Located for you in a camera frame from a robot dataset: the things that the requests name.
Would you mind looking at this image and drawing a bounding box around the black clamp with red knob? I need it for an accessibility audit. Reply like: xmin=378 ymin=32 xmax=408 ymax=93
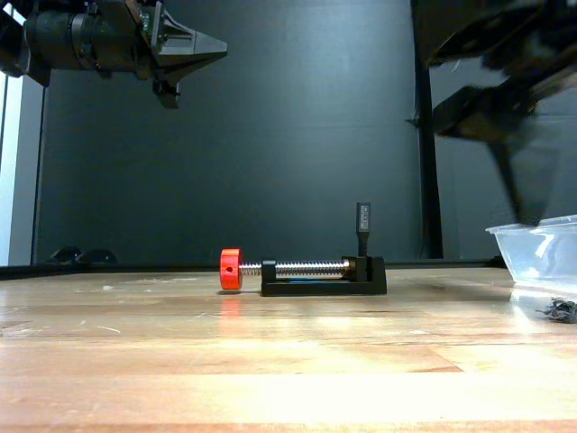
xmin=219 ymin=246 xmax=389 ymax=299

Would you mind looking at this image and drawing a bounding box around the clear plastic container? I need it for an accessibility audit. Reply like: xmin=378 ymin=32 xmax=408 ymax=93
xmin=484 ymin=215 xmax=577 ymax=290

